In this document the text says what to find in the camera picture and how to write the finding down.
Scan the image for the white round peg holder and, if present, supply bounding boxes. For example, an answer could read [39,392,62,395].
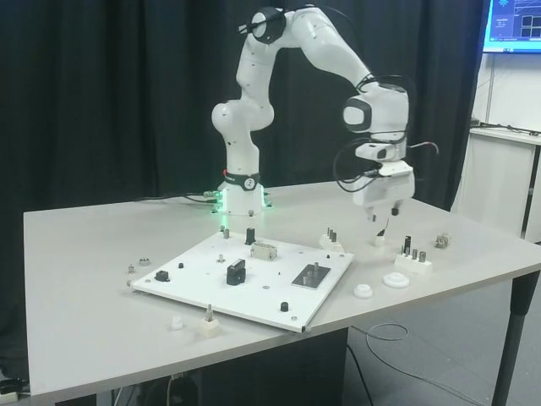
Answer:
[394,251,434,277]

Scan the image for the black D-SUB plug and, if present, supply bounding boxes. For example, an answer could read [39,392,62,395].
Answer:
[226,261,247,285]

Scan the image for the grey floor cable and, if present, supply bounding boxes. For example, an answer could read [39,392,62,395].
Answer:
[365,322,500,382]

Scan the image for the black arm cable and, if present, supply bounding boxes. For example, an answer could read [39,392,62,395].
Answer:
[238,6,407,195]

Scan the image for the black floor cable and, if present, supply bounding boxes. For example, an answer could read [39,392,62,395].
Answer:
[346,342,381,406]

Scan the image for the black base cable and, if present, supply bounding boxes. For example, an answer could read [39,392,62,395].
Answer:
[138,190,223,205]

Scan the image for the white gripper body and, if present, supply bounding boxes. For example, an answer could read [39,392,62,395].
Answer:
[352,171,416,210]

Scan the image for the white task board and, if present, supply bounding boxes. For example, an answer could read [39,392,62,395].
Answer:
[129,231,354,334]

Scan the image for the white large gear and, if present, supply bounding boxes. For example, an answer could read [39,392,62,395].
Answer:
[381,272,410,289]

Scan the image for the blue screen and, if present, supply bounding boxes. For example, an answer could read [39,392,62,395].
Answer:
[481,0,541,55]

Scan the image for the black curtain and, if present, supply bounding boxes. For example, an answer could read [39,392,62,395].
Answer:
[0,0,491,381]

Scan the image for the white cabinet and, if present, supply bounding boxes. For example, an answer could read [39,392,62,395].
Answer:
[451,126,541,244]

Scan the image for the black table leg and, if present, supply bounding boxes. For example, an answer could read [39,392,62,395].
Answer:
[492,270,541,406]

